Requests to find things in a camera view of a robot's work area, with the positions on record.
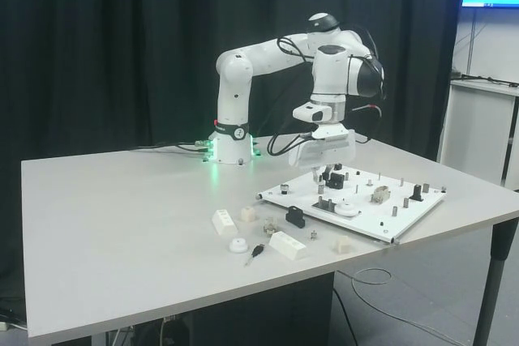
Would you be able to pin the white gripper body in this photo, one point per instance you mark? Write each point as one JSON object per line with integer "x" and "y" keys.
{"x": 324, "y": 150}

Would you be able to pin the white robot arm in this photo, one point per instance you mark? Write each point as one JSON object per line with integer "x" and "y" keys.
{"x": 235, "y": 90}

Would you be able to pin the white large gear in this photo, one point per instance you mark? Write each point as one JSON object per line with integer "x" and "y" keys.
{"x": 347, "y": 208}

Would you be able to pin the white medium gear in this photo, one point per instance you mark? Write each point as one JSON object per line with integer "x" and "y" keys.
{"x": 238, "y": 246}

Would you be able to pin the flat white mounting plate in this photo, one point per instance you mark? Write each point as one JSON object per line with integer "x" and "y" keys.
{"x": 330, "y": 131}

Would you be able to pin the white box with dark window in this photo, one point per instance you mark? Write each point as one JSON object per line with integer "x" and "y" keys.
{"x": 312, "y": 114}

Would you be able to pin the metal BNC plug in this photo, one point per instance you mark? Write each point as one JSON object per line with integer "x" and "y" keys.
{"x": 313, "y": 235}

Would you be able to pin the white task board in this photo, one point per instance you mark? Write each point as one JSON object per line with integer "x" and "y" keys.
{"x": 365, "y": 220}

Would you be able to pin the grey waterproof plug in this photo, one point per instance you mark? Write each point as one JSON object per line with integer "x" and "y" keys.
{"x": 269, "y": 227}

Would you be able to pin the white peg holder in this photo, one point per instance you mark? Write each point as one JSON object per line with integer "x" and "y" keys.
{"x": 288, "y": 245}
{"x": 224, "y": 222}

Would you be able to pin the beige small holder block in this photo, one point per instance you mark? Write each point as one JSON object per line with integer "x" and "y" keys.
{"x": 249, "y": 215}
{"x": 342, "y": 246}

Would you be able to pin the black USB plug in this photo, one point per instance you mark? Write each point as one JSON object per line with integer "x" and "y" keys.
{"x": 257, "y": 250}

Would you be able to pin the metal square peg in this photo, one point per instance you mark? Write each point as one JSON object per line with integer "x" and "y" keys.
{"x": 425, "y": 188}

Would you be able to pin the white cabinet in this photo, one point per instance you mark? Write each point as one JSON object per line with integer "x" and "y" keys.
{"x": 478, "y": 131}

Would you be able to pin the black table leg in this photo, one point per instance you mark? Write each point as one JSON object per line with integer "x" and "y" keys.
{"x": 492, "y": 281}

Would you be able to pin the black curtain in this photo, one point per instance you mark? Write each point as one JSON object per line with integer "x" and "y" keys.
{"x": 121, "y": 38}

